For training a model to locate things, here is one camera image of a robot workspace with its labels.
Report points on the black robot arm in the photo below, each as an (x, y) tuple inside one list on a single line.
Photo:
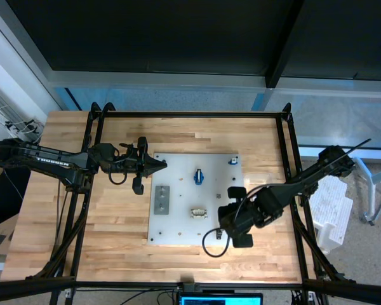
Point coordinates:
[(50, 160), (292, 187)]

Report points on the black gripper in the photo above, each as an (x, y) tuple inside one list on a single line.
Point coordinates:
[(238, 219), (141, 165)]

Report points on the laptop with blue screen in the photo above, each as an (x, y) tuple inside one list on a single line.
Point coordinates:
[(219, 300)]

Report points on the brown cardboard box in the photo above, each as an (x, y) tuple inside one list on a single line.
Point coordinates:
[(0, 225)]

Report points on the black table-level camera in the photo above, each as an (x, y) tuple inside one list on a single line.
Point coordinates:
[(189, 287)]

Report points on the grey metal plate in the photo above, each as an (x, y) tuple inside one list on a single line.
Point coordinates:
[(162, 203)]

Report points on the black aluminium table frame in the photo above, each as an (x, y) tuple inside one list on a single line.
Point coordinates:
[(190, 114)]

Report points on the small blue white connector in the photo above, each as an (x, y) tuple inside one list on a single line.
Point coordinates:
[(232, 161)]

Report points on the beige multi-pin connector housing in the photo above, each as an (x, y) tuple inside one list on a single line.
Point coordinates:
[(199, 213)]

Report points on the grey metal stand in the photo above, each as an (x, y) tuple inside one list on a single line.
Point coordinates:
[(371, 190)]

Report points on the white foam packaging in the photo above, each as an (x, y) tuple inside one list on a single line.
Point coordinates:
[(333, 216)]

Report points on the white taskboard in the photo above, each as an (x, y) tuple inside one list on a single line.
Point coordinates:
[(184, 222)]

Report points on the black wall post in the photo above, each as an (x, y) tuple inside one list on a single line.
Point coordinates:
[(284, 47)]

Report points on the blue connector clamp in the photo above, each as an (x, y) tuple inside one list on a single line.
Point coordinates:
[(198, 177)]

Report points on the black USB socket mount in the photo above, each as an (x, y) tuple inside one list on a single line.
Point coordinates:
[(219, 235)]

